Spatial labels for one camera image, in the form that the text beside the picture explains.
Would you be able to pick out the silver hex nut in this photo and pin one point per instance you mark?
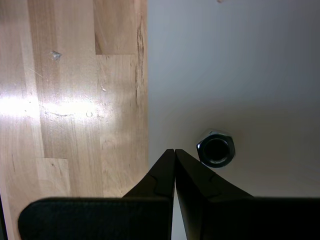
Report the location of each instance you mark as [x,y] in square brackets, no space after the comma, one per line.
[217,133]

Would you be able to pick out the black frame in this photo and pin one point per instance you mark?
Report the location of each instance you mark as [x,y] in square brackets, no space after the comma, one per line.
[1,225]

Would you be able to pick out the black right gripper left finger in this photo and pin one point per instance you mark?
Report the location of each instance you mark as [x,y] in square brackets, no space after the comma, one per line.
[100,220]

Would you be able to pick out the white board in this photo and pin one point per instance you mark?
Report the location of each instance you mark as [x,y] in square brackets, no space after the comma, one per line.
[237,62]

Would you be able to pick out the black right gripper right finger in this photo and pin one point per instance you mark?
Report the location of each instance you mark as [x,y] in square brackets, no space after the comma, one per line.
[250,220]

